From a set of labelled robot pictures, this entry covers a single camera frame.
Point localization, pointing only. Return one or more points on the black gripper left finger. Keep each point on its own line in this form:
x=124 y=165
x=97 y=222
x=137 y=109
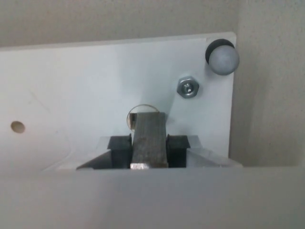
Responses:
x=119 y=152

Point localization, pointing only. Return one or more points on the grey ball board knob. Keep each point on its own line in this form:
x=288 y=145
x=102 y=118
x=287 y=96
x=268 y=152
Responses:
x=224 y=60

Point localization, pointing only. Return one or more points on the white task board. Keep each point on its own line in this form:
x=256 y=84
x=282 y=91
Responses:
x=71 y=90

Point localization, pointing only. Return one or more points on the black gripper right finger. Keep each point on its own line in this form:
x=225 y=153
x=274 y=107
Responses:
x=177 y=152

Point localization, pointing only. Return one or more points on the metal hex nut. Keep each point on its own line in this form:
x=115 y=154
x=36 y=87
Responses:
x=187 y=87

